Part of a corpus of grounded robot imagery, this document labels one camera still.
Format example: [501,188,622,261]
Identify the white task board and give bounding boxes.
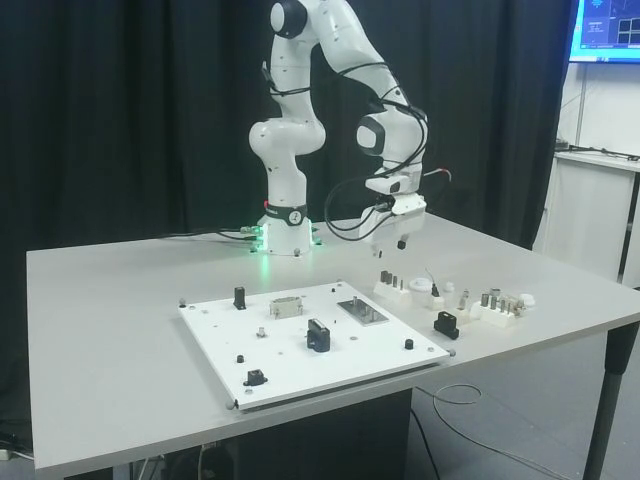
[178,280,458,413]

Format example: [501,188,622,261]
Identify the white peg holder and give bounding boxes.
[471,299,524,330]
[373,280,413,304]

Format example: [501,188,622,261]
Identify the white cabinet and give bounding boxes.
[536,148,640,290]

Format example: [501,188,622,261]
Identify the black base cable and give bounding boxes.
[167,226,262,243]

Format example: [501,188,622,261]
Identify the black looping arm cable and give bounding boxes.
[323,177,389,242]

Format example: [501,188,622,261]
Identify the blue screen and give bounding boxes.
[568,0,640,64]

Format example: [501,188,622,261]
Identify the grey floor cable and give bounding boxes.
[413,383,594,452]

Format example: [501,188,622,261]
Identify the black plug with cable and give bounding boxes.
[424,267,444,299]

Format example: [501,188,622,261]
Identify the black D-SUB plug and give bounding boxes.
[433,310,463,339]

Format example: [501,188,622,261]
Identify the dark grey table leg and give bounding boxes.
[584,327,629,480]

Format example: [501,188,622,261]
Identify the black curtain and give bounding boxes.
[0,0,576,454]

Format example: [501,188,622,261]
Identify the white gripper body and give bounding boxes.
[359,194,428,250]

